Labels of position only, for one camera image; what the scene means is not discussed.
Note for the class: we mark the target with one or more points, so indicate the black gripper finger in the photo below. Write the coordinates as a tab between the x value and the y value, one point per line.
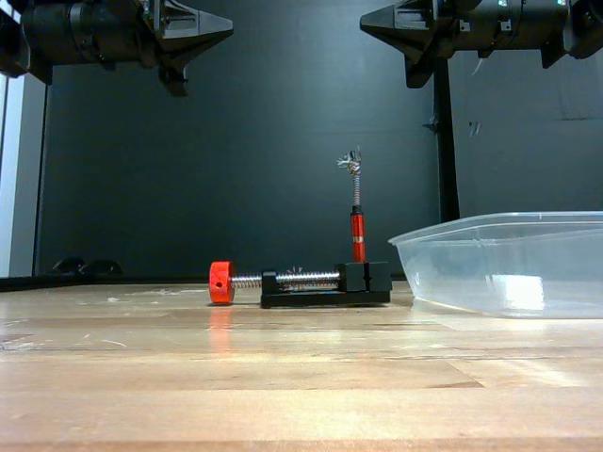
188	49
405	47
391	21
207	23

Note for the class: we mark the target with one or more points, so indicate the black vise clamp red knob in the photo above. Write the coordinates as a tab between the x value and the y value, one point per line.
367	282

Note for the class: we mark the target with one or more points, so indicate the clear plastic tub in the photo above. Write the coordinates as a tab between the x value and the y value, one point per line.
447	282

